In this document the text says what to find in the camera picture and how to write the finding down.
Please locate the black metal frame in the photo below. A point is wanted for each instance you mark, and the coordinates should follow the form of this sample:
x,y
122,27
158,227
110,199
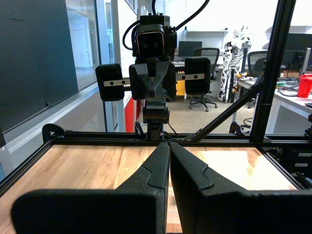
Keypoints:
x,y
278,48

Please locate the black electronics box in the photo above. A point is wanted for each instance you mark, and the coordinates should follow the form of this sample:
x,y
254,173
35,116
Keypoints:
x,y
292,161

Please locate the white lattice stand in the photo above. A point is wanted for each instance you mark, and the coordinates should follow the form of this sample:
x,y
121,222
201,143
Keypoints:
x,y
228,73

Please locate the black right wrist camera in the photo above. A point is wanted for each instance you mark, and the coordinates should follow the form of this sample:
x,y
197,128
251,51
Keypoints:
x,y
150,41

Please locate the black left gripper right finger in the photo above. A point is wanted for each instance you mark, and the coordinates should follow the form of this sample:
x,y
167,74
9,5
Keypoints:
x,y
243,212

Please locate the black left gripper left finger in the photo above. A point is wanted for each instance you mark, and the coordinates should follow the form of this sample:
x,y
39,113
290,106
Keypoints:
x,y
97,212

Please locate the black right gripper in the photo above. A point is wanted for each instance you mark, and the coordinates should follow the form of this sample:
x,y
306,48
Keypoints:
x,y
197,73

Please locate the white desk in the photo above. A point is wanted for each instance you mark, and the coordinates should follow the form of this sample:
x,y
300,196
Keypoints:
x,y
287,100

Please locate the red cabinet panel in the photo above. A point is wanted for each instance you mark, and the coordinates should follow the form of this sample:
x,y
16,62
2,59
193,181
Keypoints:
x,y
129,112

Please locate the yellow cabinet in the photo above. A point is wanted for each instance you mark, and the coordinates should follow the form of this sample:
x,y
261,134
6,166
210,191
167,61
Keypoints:
x,y
180,87

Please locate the red plastic container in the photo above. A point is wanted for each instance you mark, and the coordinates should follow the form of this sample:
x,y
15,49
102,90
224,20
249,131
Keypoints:
x,y
304,85

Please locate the black mesh office chair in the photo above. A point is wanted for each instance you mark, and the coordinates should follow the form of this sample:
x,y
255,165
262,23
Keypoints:
x,y
256,63

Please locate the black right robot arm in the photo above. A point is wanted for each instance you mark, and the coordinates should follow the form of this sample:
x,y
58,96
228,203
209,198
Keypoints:
x,y
156,114

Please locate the black computer monitor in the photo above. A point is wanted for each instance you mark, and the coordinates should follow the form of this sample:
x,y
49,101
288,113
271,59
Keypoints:
x,y
295,48
190,48

